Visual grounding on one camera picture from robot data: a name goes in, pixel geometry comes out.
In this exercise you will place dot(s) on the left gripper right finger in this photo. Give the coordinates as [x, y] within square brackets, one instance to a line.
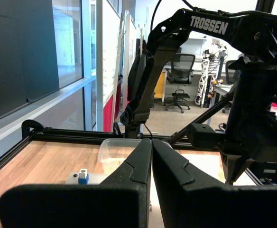
[212, 206]

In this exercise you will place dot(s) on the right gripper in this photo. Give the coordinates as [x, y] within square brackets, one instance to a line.
[266, 147]

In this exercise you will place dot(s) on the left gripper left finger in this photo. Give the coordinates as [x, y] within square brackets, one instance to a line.
[81, 206]

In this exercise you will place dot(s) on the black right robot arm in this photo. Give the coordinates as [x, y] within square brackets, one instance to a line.
[247, 28]

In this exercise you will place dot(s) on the blue and white connector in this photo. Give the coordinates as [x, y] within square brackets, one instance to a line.
[83, 179]

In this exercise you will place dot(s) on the white task board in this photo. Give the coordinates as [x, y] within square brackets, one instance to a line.
[200, 166]

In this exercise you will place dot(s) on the clear plastic tub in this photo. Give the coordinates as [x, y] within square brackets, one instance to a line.
[114, 152]

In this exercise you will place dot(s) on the yellow cabinet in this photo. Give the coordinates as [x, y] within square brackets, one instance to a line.
[161, 85]

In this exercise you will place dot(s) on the black office chair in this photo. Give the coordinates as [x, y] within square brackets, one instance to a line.
[180, 71]

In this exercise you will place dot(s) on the white panel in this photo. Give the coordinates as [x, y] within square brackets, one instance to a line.
[130, 47]

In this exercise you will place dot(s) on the white partition with red base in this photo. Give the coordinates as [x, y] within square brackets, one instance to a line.
[107, 47]

